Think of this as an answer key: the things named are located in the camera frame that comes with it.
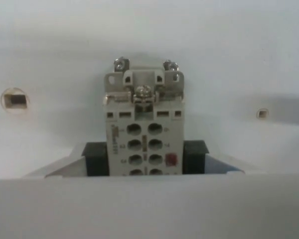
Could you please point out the white task board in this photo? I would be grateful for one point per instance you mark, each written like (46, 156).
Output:
(64, 62)

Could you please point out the grey waterproof plug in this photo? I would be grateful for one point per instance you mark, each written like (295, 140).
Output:
(143, 124)

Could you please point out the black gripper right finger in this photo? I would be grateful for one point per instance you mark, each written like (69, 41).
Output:
(195, 159)

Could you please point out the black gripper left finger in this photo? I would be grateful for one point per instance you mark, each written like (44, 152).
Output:
(94, 159)

